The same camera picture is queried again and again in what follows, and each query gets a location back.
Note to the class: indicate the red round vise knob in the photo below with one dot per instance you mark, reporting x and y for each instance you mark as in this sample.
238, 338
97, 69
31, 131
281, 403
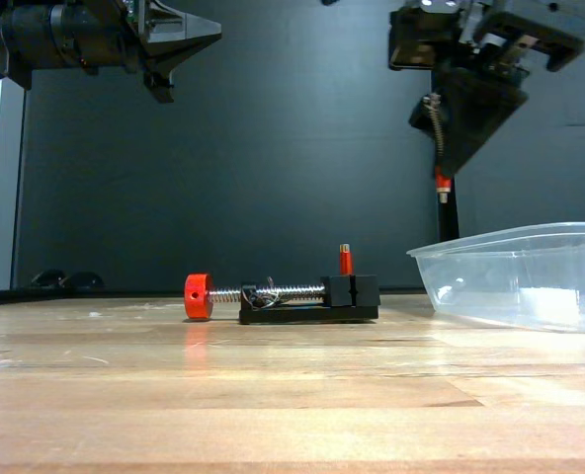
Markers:
197, 296

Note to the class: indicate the black vise fixture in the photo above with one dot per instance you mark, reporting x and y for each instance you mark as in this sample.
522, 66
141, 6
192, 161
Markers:
352, 296

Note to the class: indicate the black metal table frame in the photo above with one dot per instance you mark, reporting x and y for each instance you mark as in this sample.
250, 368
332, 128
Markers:
25, 296

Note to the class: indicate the silver threaded vise screw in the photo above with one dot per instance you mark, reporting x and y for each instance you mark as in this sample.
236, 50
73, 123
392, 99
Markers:
297, 292

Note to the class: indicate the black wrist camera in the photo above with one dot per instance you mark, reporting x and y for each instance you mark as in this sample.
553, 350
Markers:
411, 39

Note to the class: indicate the clear plastic tub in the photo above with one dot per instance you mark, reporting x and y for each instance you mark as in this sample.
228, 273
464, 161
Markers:
470, 281

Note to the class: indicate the black wall post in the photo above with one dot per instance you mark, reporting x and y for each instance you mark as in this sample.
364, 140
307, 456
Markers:
448, 222

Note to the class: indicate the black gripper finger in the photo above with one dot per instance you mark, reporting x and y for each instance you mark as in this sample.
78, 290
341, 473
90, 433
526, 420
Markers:
174, 52
480, 113
423, 116
193, 27

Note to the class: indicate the red RCA socket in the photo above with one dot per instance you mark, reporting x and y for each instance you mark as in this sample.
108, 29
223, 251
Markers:
346, 261

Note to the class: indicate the black curved frame loop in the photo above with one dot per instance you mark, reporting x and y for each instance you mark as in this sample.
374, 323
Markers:
84, 280
49, 278

